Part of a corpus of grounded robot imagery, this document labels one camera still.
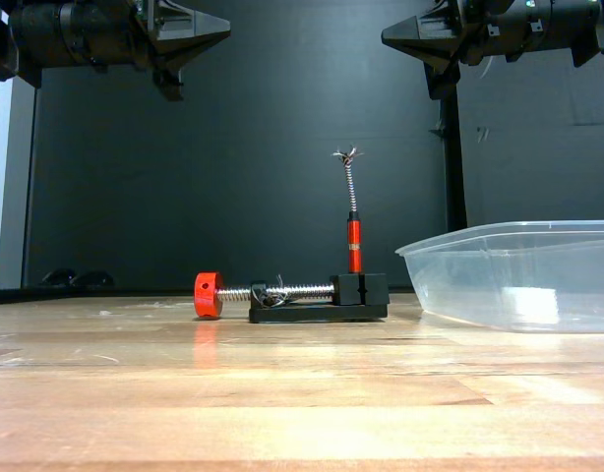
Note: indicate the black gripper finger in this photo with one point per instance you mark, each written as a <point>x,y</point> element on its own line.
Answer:
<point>422,33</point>
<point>199,24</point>
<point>437,58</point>
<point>181,51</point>

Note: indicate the red RCA socket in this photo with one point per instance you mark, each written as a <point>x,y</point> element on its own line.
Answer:
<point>355,260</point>

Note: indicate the clear plastic tub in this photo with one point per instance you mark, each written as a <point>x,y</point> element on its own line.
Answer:
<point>454,295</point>

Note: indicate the black clamp with red knob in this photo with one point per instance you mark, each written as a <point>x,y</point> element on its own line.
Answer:
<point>321,313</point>

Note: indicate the black wall column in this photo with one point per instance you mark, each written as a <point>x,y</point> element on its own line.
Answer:
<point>454,172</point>

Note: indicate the aluminium glass wall frame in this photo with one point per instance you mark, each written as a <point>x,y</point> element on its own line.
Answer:
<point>7,196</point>

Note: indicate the black aluminium frame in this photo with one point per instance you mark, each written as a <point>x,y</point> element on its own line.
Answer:
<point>85,296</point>

